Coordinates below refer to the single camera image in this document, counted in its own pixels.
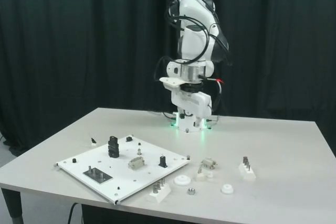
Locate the white square peg holder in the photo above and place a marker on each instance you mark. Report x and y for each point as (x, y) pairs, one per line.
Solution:
(247, 172)

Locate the black table leg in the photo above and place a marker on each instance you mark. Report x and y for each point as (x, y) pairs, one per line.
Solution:
(11, 205)

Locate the clear Ethernet plug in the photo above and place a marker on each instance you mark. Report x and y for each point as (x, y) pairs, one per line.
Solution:
(200, 169)

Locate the metal round peg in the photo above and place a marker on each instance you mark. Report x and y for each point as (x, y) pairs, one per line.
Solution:
(163, 182)
(158, 185)
(153, 189)

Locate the white Ethernet plug holder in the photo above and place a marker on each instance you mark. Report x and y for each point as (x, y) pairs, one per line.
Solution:
(200, 177)

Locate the metal BNC plug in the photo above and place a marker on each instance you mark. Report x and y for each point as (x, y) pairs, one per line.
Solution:
(139, 151)

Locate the black curtain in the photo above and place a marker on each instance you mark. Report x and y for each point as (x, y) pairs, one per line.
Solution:
(78, 37)

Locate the white flat mounting plate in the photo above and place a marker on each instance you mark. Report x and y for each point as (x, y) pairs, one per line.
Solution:
(170, 81)

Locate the small white plug holder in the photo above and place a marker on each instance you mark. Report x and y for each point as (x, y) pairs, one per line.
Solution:
(93, 144)

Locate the white medium gear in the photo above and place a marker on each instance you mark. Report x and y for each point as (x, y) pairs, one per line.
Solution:
(227, 189)

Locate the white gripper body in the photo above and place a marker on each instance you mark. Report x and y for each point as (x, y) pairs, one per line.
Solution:
(194, 102)

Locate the black D-SUB plug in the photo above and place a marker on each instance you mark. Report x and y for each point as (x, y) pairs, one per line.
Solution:
(113, 148)

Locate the grey waterproof plug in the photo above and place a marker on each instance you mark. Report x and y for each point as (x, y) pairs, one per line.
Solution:
(209, 163)

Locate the black USB plug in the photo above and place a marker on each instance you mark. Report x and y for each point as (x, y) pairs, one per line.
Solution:
(163, 161)

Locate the white large gear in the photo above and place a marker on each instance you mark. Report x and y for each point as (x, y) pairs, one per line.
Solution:
(182, 180)

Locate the white round peg holder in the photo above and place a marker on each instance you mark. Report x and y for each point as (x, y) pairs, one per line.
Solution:
(160, 192)

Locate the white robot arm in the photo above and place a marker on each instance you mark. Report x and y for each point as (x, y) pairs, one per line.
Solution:
(191, 40)

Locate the metal bolt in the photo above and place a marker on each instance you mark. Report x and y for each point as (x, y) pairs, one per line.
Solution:
(190, 191)

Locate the white task board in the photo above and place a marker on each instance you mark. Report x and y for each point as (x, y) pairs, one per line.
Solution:
(86, 163)

